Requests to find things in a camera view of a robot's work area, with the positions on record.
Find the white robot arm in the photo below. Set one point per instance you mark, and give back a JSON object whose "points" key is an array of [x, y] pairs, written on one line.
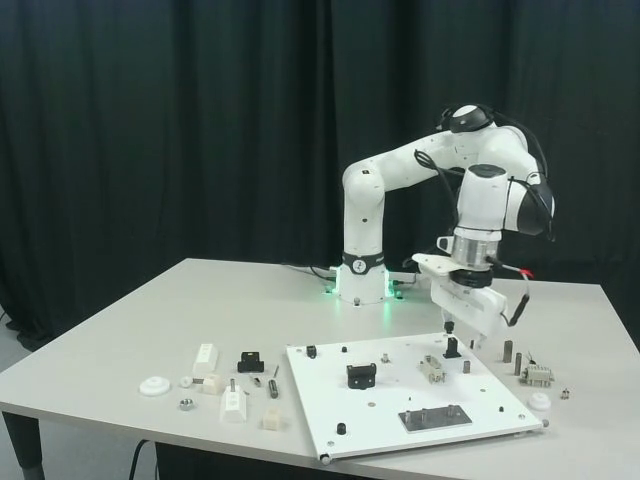
{"points": [[362, 225]]}

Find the white large gear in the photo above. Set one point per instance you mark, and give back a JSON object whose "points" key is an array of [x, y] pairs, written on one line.
{"points": [[154, 387]]}

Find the cream plastic block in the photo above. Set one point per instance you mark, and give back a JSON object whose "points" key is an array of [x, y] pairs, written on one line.
{"points": [[212, 384], [273, 419]]}

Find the metal round peg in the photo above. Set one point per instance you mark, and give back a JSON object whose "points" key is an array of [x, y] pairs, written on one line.
{"points": [[518, 363], [273, 389]]}

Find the small metal plug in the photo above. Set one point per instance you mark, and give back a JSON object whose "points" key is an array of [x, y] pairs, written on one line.
{"points": [[256, 382]]}

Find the white peg holder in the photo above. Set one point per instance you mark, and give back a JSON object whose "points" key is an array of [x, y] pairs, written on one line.
{"points": [[206, 356], [234, 406]]}

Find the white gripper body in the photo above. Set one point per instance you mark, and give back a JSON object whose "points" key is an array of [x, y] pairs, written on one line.
{"points": [[470, 307]]}

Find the black rod with red tag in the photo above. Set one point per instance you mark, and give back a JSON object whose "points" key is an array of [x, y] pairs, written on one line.
{"points": [[520, 306]]}

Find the white task board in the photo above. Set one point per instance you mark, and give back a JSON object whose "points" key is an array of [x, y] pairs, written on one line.
{"points": [[390, 400]]}

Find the black D-SUB plug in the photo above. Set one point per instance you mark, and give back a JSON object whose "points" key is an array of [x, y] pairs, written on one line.
{"points": [[361, 377]]}

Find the metal hex nut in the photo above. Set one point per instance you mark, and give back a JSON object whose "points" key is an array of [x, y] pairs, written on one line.
{"points": [[187, 404]]}

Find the white medium gear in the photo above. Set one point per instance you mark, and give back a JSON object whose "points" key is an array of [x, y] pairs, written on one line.
{"points": [[540, 401]]}

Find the grey multi-pin connector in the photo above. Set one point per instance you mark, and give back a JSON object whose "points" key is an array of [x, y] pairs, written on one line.
{"points": [[534, 376], [429, 370]]}

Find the black table leg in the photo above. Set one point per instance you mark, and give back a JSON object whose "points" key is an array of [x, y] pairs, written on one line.
{"points": [[22, 445]]}

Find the black curtain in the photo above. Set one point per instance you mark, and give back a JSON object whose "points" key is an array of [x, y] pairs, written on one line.
{"points": [[150, 125]]}

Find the white mounting plate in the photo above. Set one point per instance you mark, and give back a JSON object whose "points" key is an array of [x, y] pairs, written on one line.
{"points": [[432, 264]]}

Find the black plug block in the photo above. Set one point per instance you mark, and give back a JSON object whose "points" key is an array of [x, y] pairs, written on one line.
{"points": [[250, 361]]}

